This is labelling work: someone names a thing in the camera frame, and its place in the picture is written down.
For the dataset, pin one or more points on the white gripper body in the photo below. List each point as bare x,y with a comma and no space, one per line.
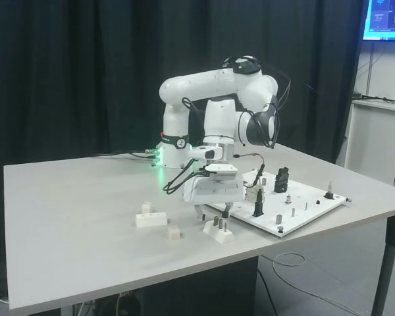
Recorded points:
214,192

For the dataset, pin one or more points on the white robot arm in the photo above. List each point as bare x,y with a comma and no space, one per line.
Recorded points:
197,82

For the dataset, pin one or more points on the large metal square peg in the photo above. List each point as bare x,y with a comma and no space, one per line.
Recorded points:
216,222

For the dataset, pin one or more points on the white sloped peg holder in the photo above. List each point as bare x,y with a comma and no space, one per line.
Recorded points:
217,234

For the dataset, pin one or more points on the short metal square peg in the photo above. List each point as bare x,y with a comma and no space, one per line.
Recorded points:
278,219

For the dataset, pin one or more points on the flat white mounting plate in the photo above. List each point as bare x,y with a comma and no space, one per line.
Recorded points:
222,169

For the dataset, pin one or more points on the beige metal connector housing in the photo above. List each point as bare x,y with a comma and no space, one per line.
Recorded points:
251,194

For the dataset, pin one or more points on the cream cube holder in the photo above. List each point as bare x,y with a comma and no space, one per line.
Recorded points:
173,233

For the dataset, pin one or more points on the white task board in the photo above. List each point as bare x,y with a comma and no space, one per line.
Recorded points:
266,210

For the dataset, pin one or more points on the white long block holder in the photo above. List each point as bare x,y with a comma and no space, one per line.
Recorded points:
151,220

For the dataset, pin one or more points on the small white cube holder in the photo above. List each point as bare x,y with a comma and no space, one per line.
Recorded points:
146,207

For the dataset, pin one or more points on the black block connector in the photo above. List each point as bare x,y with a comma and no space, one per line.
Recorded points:
281,182

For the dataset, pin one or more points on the metal BNC plug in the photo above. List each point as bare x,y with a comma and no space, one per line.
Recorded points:
288,199

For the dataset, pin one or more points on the black plug with grey stem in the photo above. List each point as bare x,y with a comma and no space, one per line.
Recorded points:
330,194

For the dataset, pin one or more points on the dark grey table leg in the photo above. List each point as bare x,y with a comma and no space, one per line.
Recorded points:
386,263

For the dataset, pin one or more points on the white cabinet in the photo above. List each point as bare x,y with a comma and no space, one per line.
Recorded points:
382,131

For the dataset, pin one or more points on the black curtains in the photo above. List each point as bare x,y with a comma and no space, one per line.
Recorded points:
85,66

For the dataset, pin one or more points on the blue screen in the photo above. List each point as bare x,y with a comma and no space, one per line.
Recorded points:
388,19

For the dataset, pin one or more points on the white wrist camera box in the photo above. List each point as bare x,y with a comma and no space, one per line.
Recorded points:
205,153

